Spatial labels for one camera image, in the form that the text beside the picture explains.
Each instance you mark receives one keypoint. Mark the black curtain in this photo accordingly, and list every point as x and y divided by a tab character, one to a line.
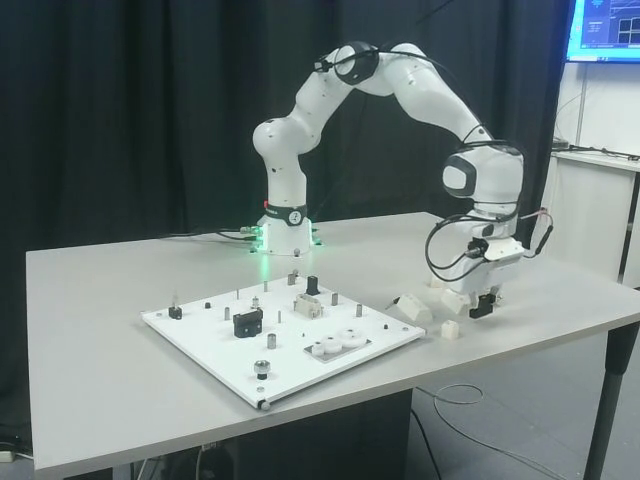
125	100

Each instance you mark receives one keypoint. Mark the flat white mounting plate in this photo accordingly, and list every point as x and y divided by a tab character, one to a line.
507	249

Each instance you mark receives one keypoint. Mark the dark table leg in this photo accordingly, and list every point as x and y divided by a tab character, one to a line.
607	400

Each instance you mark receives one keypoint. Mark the metal BNC plug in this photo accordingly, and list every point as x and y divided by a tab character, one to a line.
255	303

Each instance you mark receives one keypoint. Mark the small black plug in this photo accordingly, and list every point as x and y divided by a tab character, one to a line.
175	313

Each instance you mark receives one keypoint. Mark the long white holder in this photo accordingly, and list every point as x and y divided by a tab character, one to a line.
412	307
454	302

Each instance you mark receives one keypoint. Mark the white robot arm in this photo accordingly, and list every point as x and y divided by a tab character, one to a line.
285	190

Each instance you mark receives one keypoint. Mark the white medium gear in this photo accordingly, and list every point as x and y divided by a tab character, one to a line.
332	345

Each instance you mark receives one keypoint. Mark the small white cube holder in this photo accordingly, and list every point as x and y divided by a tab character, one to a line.
450	331
436	282

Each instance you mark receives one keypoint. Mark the black tall plug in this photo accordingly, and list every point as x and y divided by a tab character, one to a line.
312	286

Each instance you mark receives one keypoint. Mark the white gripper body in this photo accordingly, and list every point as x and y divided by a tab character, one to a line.
477	277

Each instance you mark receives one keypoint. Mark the metal bolt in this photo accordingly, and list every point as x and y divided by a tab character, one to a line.
260	369

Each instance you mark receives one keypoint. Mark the blue screen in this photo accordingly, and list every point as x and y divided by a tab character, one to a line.
607	30

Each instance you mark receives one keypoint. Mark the white cabinet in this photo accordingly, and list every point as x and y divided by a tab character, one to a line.
590	215

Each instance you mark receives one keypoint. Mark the white small gear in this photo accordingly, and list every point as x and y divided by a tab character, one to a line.
317	349

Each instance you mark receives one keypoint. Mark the white task board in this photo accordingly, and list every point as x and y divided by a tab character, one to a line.
200	340

